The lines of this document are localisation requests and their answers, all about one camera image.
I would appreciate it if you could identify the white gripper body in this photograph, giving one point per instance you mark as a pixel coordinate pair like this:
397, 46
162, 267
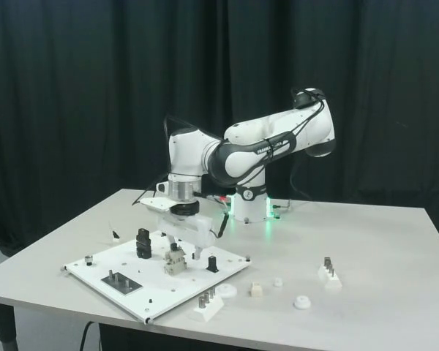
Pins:
190, 230

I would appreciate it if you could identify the grey waterproof plug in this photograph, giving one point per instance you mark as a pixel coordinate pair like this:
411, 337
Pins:
173, 259

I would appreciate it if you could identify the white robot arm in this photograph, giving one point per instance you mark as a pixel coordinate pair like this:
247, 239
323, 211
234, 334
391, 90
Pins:
278, 135

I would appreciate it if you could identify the beige waterproof plug holder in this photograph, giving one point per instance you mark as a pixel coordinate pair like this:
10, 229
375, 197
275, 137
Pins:
256, 289

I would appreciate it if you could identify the black USB plug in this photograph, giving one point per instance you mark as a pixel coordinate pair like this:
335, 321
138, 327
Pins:
212, 264

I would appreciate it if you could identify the black D-SUB plug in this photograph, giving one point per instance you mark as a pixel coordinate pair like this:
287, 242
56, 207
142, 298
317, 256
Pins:
142, 245

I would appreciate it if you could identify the thin black rod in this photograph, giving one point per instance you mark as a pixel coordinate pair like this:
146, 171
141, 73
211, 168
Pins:
223, 225

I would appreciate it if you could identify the metal round peg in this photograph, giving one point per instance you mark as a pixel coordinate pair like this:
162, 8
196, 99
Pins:
200, 302
212, 293
206, 298

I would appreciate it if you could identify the flat white wrist plate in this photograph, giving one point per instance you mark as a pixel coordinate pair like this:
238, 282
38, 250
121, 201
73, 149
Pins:
155, 204

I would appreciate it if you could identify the white task board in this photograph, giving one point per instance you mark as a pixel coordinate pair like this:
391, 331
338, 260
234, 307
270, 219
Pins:
161, 289

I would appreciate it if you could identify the white large gear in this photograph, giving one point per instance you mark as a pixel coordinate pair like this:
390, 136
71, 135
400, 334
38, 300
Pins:
228, 290

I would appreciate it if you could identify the small white wrist box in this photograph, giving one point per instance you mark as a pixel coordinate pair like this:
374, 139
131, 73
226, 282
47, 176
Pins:
162, 186

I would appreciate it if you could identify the small white plug holder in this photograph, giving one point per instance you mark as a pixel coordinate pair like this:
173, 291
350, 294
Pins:
115, 240

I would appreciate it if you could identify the white round peg holder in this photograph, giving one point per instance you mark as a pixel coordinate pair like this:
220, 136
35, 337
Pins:
208, 312

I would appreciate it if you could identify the metal bolt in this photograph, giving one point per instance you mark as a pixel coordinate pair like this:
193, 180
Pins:
89, 260

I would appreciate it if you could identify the white medium gear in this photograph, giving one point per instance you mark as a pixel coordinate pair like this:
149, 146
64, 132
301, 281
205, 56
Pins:
302, 302

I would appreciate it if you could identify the metal square peg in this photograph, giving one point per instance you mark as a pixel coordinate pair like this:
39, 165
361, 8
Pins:
330, 270
327, 263
332, 274

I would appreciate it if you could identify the white square peg holder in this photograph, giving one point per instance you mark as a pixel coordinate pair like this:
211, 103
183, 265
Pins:
333, 282

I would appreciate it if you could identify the black curtain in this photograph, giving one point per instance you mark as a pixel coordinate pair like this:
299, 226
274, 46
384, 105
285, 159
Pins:
95, 91

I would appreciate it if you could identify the black table leg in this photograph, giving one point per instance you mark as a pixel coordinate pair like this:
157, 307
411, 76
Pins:
1, 325

